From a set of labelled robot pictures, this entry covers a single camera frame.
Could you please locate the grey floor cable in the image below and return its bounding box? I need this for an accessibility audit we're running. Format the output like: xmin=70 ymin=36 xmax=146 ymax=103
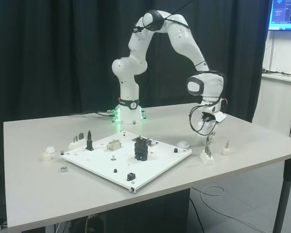
xmin=200 ymin=185 xmax=226 ymax=229

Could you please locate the black slim plug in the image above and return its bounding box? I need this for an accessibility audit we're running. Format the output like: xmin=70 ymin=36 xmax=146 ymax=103
xmin=85 ymin=130 xmax=94 ymax=150

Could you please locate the black table leg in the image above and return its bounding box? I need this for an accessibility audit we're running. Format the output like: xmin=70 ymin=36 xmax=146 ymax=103
xmin=273 ymin=155 xmax=291 ymax=233

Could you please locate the black looped gripper cable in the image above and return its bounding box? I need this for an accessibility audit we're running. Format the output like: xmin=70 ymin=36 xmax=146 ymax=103
xmin=188 ymin=97 xmax=227 ymax=133

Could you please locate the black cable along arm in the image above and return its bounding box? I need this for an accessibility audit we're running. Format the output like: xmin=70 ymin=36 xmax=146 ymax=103
xmin=133 ymin=0 xmax=226 ymax=76

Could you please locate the white square peg holder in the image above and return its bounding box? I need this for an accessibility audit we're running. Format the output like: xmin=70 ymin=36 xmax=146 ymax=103
xmin=68 ymin=139 xmax=88 ymax=150

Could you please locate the blue screen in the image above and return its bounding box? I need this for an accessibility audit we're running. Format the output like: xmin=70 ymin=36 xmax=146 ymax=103
xmin=267 ymin=0 xmax=291 ymax=31

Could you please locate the black floor cable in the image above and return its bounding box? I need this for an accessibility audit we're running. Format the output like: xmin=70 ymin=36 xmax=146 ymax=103
xmin=190 ymin=198 xmax=207 ymax=233

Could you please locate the black tangled cable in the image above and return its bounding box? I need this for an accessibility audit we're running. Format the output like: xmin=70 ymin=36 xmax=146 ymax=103
xmin=261 ymin=69 xmax=291 ymax=79

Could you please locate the black curtain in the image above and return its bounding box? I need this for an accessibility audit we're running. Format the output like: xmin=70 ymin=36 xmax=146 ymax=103
xmin=0 ymin=0 xmax=270 ymax=220

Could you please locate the white cabinet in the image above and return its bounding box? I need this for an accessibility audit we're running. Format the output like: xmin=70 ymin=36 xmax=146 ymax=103
xmin=253 ymin=71 xmax=291 ymax=140

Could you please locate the black base cable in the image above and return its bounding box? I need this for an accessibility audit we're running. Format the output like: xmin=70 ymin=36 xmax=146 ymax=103
xmin=96 ymin=110 xmax=117 ymax=117

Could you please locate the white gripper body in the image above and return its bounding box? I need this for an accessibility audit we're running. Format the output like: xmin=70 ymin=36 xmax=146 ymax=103
xmin=196 ymin=118 xmax=219 ymax=137

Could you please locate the flat white mounting plate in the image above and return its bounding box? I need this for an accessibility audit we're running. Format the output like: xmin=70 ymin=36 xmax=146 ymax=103
xmin=214 ymin=111 xmax=227 ymax=123

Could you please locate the white task board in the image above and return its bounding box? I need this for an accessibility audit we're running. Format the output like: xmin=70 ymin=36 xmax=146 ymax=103
xmin=59 ymin=130 xmax=194 ymax=194

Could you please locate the black D-SUB plug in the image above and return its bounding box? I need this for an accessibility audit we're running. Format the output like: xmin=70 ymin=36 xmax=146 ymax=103
xmin=133 ymin=141 xmax=148 ymax=162

